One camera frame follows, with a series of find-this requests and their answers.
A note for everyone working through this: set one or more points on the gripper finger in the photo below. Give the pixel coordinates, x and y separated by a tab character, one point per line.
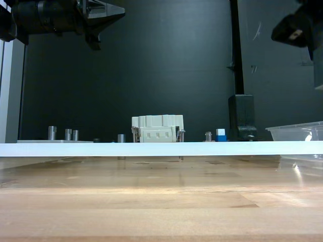
287	24
304	43
108	22
113	11

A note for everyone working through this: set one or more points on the clear plastic tub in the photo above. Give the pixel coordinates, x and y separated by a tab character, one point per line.
292	133

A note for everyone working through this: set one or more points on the beige multi-pin connector housing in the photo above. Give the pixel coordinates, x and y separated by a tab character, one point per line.
156	123

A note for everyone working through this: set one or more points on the grey steel cylinder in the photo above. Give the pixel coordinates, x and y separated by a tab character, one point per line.
121	138

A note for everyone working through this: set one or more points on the steel peg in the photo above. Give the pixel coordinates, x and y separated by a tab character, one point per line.
51	133
75	135
68	134

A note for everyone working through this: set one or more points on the black round nut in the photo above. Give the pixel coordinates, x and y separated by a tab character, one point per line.
97	140

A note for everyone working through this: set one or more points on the small square socket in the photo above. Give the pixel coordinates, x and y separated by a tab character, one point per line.
220	137

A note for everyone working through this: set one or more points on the small silver socket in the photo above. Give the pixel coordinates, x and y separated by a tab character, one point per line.
208	137

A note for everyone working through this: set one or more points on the white task board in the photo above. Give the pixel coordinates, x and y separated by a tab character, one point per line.
151	150

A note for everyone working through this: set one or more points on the grey metal plate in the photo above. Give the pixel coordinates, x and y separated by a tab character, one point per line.
38	141

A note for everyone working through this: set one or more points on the black wall post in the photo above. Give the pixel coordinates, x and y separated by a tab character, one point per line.
237	50

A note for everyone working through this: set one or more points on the grey metal wall post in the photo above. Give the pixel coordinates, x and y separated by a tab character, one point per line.
15	100

